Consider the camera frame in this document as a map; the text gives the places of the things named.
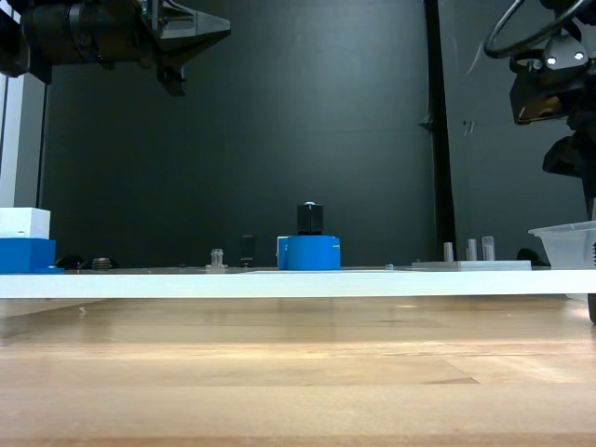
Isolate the clear plastic container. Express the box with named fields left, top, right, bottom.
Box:
left=527, top=220, right=596, bottom=302

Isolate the black rounded foot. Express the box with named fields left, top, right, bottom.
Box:
left=516, top=248, right=551, bottom=269

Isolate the black square block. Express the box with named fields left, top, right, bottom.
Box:
left=296, top=203, right=325, bottom=236

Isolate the white box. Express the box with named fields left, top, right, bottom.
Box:
left=0, top=206, right=52, bottom=241

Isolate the blue round holder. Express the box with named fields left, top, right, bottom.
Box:
left=278, top=235, right=343, bottom=272

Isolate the white board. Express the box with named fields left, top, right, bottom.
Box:
left=0, top=266, right=596, bottom=300

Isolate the blue block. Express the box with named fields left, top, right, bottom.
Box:
left=0, top=237, right=66, bottom=276

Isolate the grey base plate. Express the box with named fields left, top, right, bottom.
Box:
left=411, top=260, right=533, bottom=273

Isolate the black looping robot cable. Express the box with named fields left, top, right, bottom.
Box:
left=482, top=0, right=589, bottom=61

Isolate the white frame post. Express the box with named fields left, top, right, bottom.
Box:
left=0, top=73, right=25, bottom=209

